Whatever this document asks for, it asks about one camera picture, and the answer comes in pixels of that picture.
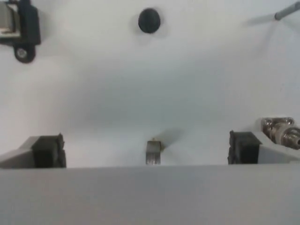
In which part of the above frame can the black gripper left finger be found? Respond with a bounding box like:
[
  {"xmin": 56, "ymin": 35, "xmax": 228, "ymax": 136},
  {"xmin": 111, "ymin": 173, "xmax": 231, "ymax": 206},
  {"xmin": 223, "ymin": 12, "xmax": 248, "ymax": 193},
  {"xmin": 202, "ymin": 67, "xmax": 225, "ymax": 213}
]
[{"xmin": 0, "ymin": 133, "xmax": 67, "ymax": 169}]

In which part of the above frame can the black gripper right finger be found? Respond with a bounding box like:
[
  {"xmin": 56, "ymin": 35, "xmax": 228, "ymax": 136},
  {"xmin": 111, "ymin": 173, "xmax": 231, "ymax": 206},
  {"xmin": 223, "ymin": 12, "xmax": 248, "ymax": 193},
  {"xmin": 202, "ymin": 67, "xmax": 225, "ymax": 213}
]
[{"xmin": 227, "ymin": 130, "xmax": 300, "ymax": 165}]

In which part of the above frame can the white task board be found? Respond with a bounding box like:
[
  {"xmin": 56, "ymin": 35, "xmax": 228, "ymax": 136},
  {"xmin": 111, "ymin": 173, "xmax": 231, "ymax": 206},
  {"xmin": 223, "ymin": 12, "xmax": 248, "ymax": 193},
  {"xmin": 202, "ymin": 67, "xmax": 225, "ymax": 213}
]
[{"xmin": 0, "ymin": 0, "xmax": 300, "ymax": 169}]

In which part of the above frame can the metal square peg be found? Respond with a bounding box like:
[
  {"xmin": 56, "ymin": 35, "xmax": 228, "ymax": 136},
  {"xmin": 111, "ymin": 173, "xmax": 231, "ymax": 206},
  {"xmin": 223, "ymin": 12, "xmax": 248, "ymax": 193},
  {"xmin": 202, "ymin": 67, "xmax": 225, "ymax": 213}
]
[{"xmin": 146, "ymin": 140, "xmax": 163, "ymax": 166}]

